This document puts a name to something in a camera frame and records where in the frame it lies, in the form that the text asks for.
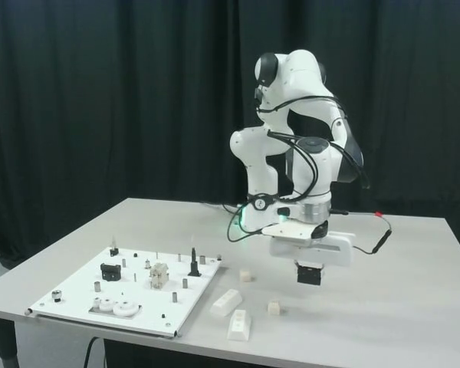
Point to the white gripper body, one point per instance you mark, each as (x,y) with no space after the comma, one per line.
(314,241)

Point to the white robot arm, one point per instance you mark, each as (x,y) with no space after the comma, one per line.
(318,172)

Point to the small beige cube holder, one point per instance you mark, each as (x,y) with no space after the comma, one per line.
(245,275)
(274,308)

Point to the white peg holder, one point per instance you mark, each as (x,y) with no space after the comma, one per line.
(226,303)
(239,326)

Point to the tall black plug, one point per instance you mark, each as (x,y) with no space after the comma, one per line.
(194,264)

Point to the beige connector block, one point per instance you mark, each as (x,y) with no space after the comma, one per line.
(158,276)

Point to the small black plug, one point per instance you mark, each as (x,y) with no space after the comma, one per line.
(113,252)

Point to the white large gear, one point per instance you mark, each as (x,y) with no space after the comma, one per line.
(125,309)

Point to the white medium gear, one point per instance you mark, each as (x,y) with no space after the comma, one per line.
(107,305)

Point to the large metal round peg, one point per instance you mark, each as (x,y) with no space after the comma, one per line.
(97,287)

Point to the white small gear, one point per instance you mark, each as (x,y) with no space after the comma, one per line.
(96,303)

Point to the white task board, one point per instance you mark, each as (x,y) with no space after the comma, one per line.
(76,276)

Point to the black curtain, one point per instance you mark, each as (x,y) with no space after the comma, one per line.
(99,96)

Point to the metal BNC plug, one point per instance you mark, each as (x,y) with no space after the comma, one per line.
(56,296)

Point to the dark table leg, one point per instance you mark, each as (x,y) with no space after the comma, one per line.
(0,341)

